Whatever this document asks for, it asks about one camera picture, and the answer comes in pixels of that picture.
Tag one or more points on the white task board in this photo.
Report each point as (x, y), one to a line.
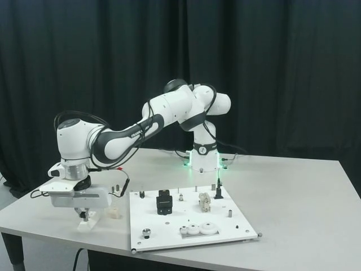
(197, 223)

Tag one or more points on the metal bolt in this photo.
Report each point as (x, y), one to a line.
(146, 232)

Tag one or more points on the metal BNC plug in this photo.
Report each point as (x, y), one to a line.
(181, 197)

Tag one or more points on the white small gear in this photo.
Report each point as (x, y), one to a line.
(184, 230)

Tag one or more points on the white plug holder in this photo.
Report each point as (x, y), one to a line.
(114, 213)

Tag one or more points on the white large gear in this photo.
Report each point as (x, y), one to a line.
(206, 228)

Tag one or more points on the black waterproof plug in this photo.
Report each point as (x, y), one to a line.
(219, 193)

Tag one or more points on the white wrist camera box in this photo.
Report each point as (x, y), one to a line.
(55, 170)

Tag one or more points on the white medium gear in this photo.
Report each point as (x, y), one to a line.
(193, 229)

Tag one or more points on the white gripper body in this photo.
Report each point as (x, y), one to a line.
(84, 198)

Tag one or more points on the black curtain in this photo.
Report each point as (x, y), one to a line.
(253, 56)

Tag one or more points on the black D-SUB plug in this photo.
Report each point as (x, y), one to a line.
(163, 203)

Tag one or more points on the white mounting plate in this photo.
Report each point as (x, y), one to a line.
(60, 187)

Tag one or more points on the black USB plug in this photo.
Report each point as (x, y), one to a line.
(142, 194)

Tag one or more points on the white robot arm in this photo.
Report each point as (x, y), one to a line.
(175, 110)

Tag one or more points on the grey table leg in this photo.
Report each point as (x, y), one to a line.
(12, 251)

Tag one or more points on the white peg holder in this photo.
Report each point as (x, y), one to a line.
(88, 225)

